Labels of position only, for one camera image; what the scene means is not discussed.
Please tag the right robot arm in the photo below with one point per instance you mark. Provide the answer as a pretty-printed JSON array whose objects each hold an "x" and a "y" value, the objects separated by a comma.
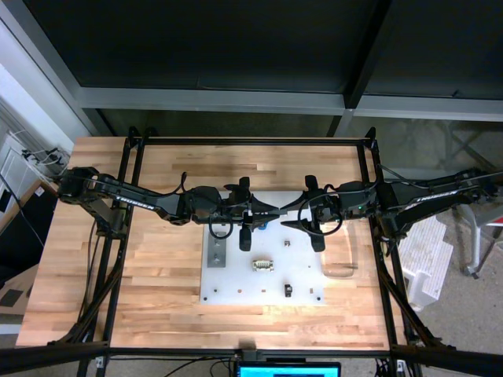
[{"x": 412, "y": 200}]

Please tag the blue socket block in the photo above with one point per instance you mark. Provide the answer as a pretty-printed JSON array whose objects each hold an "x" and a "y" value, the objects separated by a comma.
[{"x": 265, "y": 226}]

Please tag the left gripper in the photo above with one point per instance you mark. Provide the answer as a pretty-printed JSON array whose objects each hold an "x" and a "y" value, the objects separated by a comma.
[{"x": 245, "y": 239}]

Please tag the black block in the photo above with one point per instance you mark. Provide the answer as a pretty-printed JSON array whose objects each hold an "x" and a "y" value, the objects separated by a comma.
[{"x": 288, "y": 290}]

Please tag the beige many-pin connector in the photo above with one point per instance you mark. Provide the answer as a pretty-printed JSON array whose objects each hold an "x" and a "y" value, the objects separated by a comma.
[{"x": 263, "y": 265}]

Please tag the grey metal plate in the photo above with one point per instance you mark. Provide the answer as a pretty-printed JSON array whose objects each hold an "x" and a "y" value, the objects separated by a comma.
[{"x": 221, "y": 253}]

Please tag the white task board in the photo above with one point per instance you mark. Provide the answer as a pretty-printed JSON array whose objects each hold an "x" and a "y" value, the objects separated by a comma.
[{"x": 236, "y": 282}]

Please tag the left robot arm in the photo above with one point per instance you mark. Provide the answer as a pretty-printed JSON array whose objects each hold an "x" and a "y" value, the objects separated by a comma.
[{"x": 129, "y": 196}]

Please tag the blue screen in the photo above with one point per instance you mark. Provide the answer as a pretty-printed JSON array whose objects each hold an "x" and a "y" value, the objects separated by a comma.
[{"x": 287, "y": 371}]

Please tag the black frame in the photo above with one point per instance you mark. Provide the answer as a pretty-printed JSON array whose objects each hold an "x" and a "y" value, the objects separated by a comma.
[{"x": 177, "y": 350}]

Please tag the cardboard box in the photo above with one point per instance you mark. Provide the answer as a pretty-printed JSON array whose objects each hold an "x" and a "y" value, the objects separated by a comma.
[{"x": 15, "y": 294}]

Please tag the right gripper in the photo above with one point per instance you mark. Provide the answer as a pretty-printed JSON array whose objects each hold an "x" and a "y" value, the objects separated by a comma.
[{"x": 317, "y": 241}]

